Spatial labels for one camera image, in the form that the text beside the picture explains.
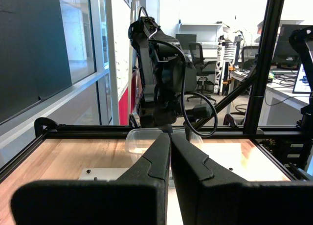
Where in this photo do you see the black right elbow cable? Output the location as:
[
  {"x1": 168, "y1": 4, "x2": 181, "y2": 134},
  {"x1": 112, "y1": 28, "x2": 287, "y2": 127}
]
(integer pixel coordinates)
[{"x1": 138, "y1": 6, "x2": 161, "y2": 41}]

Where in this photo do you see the large dark monitor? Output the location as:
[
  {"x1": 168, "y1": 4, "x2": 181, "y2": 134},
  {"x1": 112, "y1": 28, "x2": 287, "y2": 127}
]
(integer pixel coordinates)
[{"x1": 271, "y1": 24, "x2": 304, "y2": 67}]

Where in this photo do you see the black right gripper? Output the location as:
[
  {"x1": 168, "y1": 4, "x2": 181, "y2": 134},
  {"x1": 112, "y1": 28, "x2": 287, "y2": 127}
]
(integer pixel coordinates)
[{"x1": 152, "y1": 97, "x2": 215, "y2": 129}]

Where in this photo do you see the black computer monitor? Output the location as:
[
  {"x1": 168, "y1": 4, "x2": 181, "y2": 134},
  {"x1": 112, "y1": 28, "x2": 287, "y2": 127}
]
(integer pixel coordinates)
[{"x1": 175, "y1": 33, "x2": 198, "y2": 48}]

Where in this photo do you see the white office desk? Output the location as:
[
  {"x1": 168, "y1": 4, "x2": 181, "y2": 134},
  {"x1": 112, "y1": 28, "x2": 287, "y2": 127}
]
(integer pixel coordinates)
[{"x1": 229, "y1": 70, "x2": 313, "y2": 128}]

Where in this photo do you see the tilted display screen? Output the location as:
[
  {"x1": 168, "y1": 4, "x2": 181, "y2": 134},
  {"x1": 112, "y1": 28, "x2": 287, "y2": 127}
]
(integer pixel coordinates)
[{"x1": 292, "y1": 62, "x2": 313, "y2": 95}]

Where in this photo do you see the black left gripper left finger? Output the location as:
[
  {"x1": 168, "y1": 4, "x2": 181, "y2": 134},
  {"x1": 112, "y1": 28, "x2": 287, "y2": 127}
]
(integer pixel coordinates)
[{"x1": 9, "y1": 133, "x2": 171, "y2": 225}]

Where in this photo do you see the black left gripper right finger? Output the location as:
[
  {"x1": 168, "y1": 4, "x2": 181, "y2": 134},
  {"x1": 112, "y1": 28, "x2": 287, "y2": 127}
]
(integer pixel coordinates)
[{"x1": 171, "y1": 134, "x2": 313, "y2": 225}]

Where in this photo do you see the black aluminium frame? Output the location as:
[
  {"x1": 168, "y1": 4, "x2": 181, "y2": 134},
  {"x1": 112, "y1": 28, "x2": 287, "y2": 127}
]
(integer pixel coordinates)
[{"x1": 0, "y1": 0, "x2": 313, "y2": 184}]

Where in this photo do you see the grey window frame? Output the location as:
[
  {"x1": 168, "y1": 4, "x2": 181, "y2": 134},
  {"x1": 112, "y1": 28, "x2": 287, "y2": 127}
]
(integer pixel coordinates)
[{"x1": 0, "y1": 0, "x2": 115, "y2": 150}]

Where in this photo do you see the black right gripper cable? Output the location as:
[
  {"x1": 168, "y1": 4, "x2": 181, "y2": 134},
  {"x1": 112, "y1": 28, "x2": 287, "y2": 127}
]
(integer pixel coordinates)
[{"x1": 179, "y1": 43, "x2": 218, "y2": 138}]

